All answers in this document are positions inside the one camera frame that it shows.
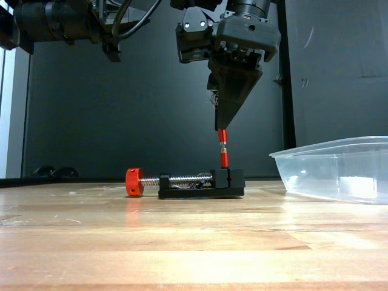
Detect red rca plug frayed wires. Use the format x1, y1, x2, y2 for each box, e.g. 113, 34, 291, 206
207, 87, 229, 152

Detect black vise with red knob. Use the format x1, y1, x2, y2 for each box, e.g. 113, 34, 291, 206
125, 167, 246, 200

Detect clear plastic tub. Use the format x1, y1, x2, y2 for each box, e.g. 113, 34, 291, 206
269, 135, 388, 206

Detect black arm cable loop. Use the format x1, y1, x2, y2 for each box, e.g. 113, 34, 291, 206
111, 0, 163, 40

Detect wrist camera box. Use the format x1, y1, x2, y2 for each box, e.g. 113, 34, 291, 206
175, 5, 218, 64

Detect black arched bracket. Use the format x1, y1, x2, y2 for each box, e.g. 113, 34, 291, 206
50, 166, 80, 178
33, 165, 56, 177

